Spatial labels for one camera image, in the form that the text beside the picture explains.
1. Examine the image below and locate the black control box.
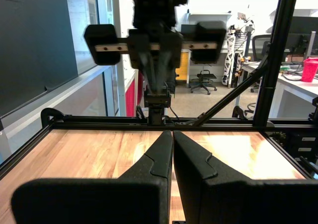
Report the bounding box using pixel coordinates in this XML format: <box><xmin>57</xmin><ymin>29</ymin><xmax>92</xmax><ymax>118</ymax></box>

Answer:
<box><xmin>265</xmin><ymin>131</ymin><xmax>318</xmax><ymax>180</ymax></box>

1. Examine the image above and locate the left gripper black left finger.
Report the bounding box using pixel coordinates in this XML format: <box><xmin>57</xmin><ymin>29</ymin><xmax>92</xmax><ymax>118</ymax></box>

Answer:
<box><xmin>11</xmin><ymin>131</ymin><xmax>173</xmax><ymax>224</ymax></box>

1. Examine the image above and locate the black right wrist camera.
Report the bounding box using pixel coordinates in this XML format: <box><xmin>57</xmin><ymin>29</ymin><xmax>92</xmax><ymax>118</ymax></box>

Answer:
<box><xmin>126</xmin><ymin>0</ymin><xmax>190</xmax><ymax>29</ymax></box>

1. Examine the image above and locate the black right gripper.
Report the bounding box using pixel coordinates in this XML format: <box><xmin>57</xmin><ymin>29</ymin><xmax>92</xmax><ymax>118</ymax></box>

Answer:
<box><xmin>83</xmin><ymin>21</ymin><xmax>229</xmax><ymax>93</ymax></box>

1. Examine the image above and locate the red cabinet panel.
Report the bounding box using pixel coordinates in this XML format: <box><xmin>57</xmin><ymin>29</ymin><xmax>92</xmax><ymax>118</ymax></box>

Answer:
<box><xmin>125</xmin><ymin>72</ymin><xmax>144</xmax><ymax>117</ymax></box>

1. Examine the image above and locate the red plastic cup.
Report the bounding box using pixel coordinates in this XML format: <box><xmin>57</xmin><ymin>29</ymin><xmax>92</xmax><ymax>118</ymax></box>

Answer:
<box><xmin>301</xmin><ymin>57</ymin><xmax>318</xmax><ymax>83</ymax></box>

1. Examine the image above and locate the black computer monitor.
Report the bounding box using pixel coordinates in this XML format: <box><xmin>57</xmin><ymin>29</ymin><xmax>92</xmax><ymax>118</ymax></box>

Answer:
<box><xmin>180</xmin><ymin>24</ymin><xmax>199</xmax><ymax>34</ymax></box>
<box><xmin>285</xmin><ymin>16</ymin><xmax>318</xmax><ymax>61</ymax></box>

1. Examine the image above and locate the white desk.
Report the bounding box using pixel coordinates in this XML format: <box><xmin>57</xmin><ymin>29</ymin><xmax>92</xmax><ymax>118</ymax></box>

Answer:
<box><xmin>242</xmin><ymin>61</ymin><xmax>318</xmax><ymax>119</ymax></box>

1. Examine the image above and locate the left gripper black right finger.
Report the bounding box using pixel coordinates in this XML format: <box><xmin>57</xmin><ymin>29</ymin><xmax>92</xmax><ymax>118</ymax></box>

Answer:
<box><xmin>173</xmin><ymin>131</ymin><xmax>318</xmax><ymax>224</ymax></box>

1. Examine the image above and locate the black aluminium frame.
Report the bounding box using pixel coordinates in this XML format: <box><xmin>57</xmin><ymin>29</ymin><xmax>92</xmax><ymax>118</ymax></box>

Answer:
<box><xmin>0</xmin><ymin>0</ymin><xmax>318</xmax><ymax>182</ymax></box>

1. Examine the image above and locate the yellow cabinet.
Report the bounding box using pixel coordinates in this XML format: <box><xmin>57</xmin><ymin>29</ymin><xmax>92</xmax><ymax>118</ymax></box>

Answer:
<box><xmin>175</xmin><ymin>52</ymin><xmax>190</xmax><ymax>82</ymax></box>

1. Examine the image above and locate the white lattice structure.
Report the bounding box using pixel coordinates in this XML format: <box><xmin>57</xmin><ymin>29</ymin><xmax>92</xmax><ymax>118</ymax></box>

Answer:
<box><xmin>222</xmin><ymin>10</ymin><xmax>253</xmax><ymax>87</ymax></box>

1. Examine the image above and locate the black office chair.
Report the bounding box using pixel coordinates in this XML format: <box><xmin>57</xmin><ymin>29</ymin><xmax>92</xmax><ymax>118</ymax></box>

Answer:
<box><xmin>190</xmin><ymin>69</ymin><xmax>218</xmax><ymax>95</ymax></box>
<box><xmin>250</xmin><ymin>34</ymin><xmax>273</xmax><ymax>93</ymax></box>

